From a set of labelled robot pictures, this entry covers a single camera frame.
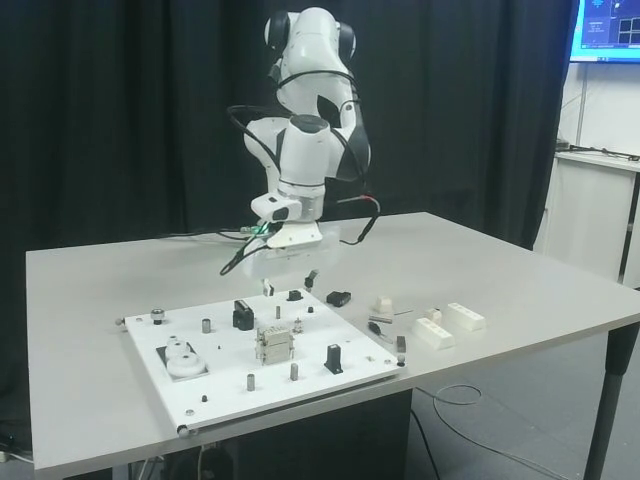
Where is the black curtain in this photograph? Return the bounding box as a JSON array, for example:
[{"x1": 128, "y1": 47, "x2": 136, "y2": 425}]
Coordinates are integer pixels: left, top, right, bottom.
[{"x1": 0, "y1": 0, "x2": 571, "y2": 451}]

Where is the black D-SUB plug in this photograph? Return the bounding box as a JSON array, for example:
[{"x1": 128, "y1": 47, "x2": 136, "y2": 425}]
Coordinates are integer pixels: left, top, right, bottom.
[{"x1": 232, "y1": 298, "x2": 255, "y2": 331}]

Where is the long white peg holder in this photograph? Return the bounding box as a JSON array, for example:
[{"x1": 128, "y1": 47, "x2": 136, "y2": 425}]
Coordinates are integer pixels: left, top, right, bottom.
[
  {"x1": 410, "y1": 317, "x2": 456, "y2": 350},
  {"x1": 443, "y1": 302, "x2": 488, "y2": 332}
]

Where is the blue screen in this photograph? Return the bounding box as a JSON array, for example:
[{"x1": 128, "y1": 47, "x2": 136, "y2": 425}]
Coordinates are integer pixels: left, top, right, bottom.
[{"x1": 569, "y1": 0, "x2": 640, "y2": 64}]

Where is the white cabinet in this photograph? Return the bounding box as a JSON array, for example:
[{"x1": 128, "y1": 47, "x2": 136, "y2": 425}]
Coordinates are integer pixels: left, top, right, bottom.
[{"x1": 542, "y1": 149, "x2": 640, "y2": 291}]

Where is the black looped wrist cable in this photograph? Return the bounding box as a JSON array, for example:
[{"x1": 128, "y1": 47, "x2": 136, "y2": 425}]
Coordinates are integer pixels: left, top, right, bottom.
[{"x1": 219, "y1": 103, "x2": 296, "y2": 277}]

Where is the thin black cable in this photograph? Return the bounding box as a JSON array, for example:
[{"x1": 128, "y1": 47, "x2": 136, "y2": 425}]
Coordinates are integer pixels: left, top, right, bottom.
[{"x1": 557, "y1": 141, "x2": 640, "y2": 164}]

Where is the black table leg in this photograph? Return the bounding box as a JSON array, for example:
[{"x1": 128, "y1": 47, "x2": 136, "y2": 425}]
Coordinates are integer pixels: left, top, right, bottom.
[{"x1": 582, "y1": 327, "x2": 632, "y2": 480}]

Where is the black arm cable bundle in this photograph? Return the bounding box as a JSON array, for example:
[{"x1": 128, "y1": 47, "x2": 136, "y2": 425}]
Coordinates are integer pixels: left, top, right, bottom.
[{"x1": 272, "y1": 64, "x2": 376, "y2": 201}]

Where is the black plug with short cable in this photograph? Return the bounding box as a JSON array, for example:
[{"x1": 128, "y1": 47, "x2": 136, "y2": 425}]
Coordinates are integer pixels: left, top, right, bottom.
[{"x1": 367, "y1": 321, "x2": 394, "y2": 345}]

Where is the flat white mounting plate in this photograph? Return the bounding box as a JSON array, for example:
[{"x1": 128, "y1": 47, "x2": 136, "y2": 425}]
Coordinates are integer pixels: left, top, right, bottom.
[{"x1": 266, "y1": 222, "x2": 322, "y2": 250}]

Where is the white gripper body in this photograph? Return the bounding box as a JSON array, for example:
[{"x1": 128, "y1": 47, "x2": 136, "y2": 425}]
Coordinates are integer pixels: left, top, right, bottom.
[{"x1": 247, "y1": 233, "x2": 342, "y2": 277}]

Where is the white task board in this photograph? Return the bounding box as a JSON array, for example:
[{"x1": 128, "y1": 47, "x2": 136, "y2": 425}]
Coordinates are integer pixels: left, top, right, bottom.
[{"x1": 115, "y1": 288, "x2": 409, "y2": 436}]

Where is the grey floor cable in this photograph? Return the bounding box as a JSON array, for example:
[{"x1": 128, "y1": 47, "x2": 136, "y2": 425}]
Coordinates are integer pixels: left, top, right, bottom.
[{"x1": 432, "y1": 383, "x2": 640, "y2": 480}]

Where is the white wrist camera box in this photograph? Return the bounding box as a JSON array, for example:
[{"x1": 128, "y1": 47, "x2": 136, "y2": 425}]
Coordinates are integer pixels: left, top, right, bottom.
[{"x1": 250, "y1": 193, "x2": 289, "y2": 221}]

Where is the metal rectangular connector block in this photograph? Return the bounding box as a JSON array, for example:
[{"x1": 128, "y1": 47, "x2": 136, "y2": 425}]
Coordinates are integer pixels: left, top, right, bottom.
[{"x1": 255, "y1": 327, "x2": 296, "y2": 366}]

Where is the white large gear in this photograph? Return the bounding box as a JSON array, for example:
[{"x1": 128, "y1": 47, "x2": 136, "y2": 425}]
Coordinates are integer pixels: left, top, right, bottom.
[{"x1": 166, "y1": 353, "x2": 207, "y2": 380}]

